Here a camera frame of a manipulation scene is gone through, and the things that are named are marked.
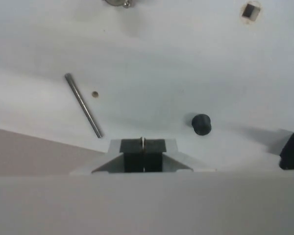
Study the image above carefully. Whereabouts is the thin metal round peg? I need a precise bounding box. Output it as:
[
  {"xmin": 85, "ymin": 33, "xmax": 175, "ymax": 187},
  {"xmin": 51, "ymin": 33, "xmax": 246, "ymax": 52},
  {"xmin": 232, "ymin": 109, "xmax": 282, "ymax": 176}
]
[{"xmin": 64, "ymin": 72, "xmax": 104, "ymax": 138}]

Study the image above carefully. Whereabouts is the white task board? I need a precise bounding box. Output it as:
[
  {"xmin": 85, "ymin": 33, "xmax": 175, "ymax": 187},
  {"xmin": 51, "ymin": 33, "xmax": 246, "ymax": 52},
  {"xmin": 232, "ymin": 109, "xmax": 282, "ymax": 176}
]
[{"xmin": 0, "ymin": 0, "xmax": 294, "ymax": 173}]

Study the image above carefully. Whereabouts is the black block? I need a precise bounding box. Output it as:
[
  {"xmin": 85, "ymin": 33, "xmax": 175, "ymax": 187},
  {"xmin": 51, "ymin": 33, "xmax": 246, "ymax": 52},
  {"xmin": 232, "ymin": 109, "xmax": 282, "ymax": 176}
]
[{"xmin": 278, "ymin": 126, "xmax": 294, "ymax": 170}]

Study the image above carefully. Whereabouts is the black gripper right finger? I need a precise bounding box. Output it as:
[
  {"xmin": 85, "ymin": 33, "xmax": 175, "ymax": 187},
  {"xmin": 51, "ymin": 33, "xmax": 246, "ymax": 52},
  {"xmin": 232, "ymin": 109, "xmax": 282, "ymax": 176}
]
[{"xmin": 143, "ymin": 138, "xmax": 194, "ymax": 173}]

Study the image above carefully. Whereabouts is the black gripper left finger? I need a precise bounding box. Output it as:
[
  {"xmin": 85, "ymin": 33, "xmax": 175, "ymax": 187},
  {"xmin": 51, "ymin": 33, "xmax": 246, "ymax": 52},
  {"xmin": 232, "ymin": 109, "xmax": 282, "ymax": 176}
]
[{"xmin": 91, "ymin": 138, "xmax": 144, "ymax": 173}]

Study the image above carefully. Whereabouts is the black rubber knob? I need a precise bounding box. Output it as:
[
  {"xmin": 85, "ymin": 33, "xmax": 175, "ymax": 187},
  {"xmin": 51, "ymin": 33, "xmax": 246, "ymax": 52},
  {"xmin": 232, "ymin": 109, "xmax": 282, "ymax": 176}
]
[{"xmin": 191, "ymin": 113, "xmax": 213, "ymax": 136}]

